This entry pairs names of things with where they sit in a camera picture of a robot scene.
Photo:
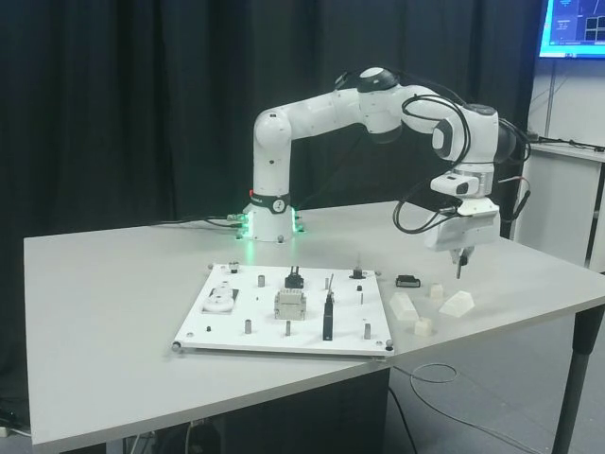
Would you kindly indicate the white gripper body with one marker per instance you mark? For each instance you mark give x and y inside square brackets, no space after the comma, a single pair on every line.
[465,232]

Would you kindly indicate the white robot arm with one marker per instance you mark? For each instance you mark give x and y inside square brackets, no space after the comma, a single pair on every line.
[326,109]

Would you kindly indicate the wide white peg holder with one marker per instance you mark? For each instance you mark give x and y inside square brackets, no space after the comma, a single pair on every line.
[457,303]

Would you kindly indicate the long white peg holder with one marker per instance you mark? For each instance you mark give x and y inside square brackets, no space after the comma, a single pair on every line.
[402,306]

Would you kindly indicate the metal square peg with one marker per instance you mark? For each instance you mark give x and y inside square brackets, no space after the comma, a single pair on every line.
[366,331]

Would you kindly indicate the thick metal round peg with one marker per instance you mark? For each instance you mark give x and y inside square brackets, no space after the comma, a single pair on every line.
[247,327]
[261,280]

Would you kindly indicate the small white holder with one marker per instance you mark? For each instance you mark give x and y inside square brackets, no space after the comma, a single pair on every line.
[424,326]
[435,290]

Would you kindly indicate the black D-SUB plug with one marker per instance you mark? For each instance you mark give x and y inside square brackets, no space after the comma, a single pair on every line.
[407,282]

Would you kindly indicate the metal bolt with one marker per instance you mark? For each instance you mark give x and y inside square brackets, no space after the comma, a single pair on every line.
[357,274]

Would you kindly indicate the white cabinet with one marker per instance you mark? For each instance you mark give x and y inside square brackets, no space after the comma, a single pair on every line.
[562,208]

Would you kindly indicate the black USB plug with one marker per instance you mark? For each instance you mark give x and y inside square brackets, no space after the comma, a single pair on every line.
[327,321]

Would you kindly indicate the black upright plug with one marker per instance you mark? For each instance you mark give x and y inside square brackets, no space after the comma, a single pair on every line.
[294,279]

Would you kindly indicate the black table leg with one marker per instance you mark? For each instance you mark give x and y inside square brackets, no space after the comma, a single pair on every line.
[574,378]

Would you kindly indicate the white task board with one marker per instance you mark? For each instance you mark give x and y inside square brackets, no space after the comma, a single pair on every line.
[283,343]

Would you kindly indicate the blue screen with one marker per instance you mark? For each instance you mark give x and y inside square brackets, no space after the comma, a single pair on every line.
[574,28]

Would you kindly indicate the white small gear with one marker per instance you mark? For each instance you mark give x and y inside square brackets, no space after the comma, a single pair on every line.
[224,287]

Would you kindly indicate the white large gear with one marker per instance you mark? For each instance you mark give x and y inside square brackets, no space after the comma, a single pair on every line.
[219,303]

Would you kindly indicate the black curtain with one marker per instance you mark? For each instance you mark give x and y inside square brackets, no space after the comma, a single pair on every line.
[142,94]

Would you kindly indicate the white power strip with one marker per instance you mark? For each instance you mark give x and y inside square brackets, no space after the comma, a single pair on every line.
[5,431]

